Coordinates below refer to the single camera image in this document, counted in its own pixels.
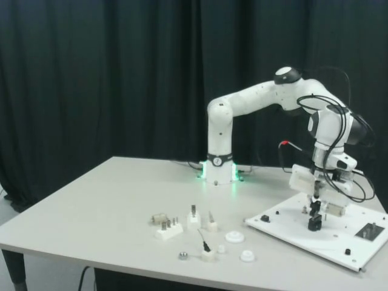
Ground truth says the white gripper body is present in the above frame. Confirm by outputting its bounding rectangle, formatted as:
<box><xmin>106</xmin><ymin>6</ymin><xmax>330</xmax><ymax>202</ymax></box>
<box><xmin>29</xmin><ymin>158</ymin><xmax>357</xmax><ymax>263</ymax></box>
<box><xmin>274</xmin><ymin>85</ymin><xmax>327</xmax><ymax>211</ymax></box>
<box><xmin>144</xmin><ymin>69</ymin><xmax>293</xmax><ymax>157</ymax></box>
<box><xmin>289</xmin><ymin>164</ymin><xmax>355</xmax><ymax>204</ymax></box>

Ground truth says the black D-SUB plug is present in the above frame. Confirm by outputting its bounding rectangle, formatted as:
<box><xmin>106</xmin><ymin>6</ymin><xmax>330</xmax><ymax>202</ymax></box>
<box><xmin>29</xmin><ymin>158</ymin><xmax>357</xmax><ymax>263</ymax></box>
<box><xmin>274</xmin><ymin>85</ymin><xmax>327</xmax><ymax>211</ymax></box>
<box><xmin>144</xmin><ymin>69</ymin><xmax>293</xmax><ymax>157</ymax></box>
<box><xmin>309</xmin><ymin>199</ymin><xmax>323</xmax><ymax>217</ymax></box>

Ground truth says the thin black rod red tag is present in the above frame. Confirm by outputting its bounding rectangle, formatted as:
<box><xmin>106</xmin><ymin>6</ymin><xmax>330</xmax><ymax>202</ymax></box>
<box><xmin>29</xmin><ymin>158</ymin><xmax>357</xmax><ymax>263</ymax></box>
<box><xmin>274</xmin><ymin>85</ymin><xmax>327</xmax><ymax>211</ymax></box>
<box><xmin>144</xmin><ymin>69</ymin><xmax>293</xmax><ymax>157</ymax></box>
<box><xmin>278</xmin><ymin>139</ymin><xmax>314</xmax><ymax>175</ymax></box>

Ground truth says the white task board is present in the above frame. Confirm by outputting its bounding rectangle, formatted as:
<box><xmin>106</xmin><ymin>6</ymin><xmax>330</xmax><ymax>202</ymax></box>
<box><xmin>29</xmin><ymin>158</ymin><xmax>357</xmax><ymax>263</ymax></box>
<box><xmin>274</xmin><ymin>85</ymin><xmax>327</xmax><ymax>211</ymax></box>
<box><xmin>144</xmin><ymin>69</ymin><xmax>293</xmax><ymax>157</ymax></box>
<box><xmin>243</xmin><ymin>190</ymin><xmax>388</xmax><ymax>269</ymax></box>

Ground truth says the white large gear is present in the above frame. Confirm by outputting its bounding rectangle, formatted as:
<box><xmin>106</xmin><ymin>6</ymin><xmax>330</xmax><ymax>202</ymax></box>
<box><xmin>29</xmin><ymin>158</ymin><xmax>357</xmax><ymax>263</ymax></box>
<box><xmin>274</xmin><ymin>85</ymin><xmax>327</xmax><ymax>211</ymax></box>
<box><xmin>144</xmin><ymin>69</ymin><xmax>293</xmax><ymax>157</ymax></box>
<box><xmin>224</xmin><ymin>230</ymin><xmax>244</xmax><ymax>244</ymax></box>

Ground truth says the white single peg holder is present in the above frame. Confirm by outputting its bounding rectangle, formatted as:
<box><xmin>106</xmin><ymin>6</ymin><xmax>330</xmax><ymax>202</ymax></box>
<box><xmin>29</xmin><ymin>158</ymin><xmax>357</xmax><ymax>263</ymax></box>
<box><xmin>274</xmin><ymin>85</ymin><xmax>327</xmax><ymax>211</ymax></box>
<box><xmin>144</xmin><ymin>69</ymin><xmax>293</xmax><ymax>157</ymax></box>
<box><xmin>186</xmin><ymin>211</ymin><xmax>202</xmax><ymax>230</ymax></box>

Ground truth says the white three peg holder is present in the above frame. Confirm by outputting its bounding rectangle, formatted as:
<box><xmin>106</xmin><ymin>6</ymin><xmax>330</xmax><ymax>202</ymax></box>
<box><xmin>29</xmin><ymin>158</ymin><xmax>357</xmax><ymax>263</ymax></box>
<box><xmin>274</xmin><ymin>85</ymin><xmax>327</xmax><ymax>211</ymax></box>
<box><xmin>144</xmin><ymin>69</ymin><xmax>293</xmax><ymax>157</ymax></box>
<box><xmin>155</xmin><ymin>223</ymin><xmax>185</xmax><ymax>241</ymax></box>

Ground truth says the grey waterproof plug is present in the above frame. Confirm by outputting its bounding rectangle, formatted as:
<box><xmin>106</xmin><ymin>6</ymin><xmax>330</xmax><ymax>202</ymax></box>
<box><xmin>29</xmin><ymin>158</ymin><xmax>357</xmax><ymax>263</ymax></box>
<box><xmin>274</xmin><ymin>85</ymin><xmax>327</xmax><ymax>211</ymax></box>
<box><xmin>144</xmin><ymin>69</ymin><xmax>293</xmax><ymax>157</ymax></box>
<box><xmin>150</xmin><ymin>213</ymin><xmax>171</xmax><ymax>227</ymax></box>

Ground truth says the black curtain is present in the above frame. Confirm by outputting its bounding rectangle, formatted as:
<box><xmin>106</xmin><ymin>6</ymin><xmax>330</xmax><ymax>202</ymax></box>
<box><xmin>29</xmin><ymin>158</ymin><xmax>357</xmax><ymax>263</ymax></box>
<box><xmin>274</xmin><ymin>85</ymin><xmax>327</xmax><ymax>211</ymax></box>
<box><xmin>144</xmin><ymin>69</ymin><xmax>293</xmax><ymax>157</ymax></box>
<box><xmin>0</xmin><ymin>0</ymin><xmax>388</xmax><ymax>213</ymax></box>

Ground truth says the black table leg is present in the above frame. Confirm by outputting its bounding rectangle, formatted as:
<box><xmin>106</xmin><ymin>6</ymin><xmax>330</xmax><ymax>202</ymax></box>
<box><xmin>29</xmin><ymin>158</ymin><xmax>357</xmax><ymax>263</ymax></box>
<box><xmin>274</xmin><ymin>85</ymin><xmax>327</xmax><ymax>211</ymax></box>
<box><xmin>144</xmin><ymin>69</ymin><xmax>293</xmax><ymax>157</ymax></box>
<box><xmin>1</xmin><ymin>249</ymin><xmax>26</xmax><ymax>291</ymax></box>

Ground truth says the black base cable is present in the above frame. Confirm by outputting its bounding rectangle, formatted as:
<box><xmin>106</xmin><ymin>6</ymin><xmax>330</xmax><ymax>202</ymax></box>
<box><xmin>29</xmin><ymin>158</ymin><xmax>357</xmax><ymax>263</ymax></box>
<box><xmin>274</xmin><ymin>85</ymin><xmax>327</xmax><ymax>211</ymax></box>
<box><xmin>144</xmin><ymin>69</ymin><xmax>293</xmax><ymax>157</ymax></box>
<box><xmin>173</xmin><ymin>158</ymin><xmax>207</xmax><ymax>171</ymax></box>
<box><xmin>237</xmin><ymin>164</ymin><xmax>286</xmax><ymax>177</ymax></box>

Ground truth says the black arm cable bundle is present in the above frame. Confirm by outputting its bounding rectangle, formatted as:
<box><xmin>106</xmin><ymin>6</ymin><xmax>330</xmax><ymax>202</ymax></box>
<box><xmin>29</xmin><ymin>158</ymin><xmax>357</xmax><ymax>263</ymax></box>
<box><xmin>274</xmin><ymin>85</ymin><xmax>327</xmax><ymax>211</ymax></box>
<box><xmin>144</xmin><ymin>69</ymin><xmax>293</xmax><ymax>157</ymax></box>
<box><xmin>296</xmin><ymin>93</ymin><xmax>377</xmax><ymax>203</ymax></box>

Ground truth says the black elbow cable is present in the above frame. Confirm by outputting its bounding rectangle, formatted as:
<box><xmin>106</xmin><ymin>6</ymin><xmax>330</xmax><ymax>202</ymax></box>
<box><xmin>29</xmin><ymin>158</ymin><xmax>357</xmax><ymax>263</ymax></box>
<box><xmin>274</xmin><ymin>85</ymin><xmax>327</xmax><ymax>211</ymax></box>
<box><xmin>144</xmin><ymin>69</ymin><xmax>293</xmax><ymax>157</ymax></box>
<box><xmin>298</xmin><ymin>67</ymin><xmax>353</xmax><ymax>110</ymax></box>

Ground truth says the black Ethernet plug with cable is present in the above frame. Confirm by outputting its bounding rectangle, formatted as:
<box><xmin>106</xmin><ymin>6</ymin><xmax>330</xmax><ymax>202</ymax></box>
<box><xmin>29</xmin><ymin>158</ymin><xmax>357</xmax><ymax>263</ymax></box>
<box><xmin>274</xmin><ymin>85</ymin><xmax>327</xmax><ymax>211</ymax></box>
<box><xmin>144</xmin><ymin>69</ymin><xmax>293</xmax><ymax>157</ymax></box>
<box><xmin>196</xmin><ymin>228</ymin><xmax>212</xmax><ymax>253</ymax></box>

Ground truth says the black floor cable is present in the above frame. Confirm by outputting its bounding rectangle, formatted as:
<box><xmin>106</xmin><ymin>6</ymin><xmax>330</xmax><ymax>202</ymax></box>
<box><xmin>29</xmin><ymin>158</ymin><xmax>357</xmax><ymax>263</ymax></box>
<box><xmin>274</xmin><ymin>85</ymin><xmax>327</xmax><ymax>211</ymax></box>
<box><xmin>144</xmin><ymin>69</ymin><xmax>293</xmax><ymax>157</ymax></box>
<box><xmin>78</xmin><ymin>266</ymin><xmax>95</xmax><ymax>291</ymax></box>

